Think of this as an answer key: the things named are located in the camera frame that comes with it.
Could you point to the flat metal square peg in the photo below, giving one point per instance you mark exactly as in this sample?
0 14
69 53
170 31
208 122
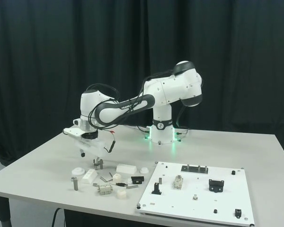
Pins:
105 177

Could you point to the black curtain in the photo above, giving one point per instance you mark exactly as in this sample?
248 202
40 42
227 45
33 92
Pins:
61 47

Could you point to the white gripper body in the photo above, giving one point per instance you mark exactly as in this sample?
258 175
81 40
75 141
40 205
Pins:
92 146

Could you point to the small white cube holder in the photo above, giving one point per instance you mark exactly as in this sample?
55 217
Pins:
122 194
116 177

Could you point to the long white holder block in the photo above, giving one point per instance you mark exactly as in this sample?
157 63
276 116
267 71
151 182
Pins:
126 169

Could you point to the large metal round peg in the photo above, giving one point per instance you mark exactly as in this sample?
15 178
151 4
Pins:
75 184

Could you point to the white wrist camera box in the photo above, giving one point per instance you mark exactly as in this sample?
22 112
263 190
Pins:
76 122

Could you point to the beige rectangular plug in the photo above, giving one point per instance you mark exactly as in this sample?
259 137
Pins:
101 189
178 182

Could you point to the thin metal round peg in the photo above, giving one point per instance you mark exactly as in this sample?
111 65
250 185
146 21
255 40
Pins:
132 187

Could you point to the small dark metal peg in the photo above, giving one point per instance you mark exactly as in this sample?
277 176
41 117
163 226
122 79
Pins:
97 165

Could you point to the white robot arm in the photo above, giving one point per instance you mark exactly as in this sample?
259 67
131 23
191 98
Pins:
163 89

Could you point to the white small gear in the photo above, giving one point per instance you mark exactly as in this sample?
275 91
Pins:
144 170

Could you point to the dark table leg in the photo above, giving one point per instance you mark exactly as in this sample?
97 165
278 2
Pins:
1 212

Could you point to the white peg holder with holes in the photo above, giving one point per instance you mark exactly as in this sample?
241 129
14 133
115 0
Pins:
88 177

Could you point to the white large gear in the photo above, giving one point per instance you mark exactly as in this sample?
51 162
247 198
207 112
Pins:
78 171

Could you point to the black USB plug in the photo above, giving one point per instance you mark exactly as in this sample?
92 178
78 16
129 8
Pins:
120 184

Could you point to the black D-SUB plug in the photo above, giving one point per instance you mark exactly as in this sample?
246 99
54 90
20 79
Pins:
137 180

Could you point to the white task board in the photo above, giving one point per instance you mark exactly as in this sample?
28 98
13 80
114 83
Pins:
194 191

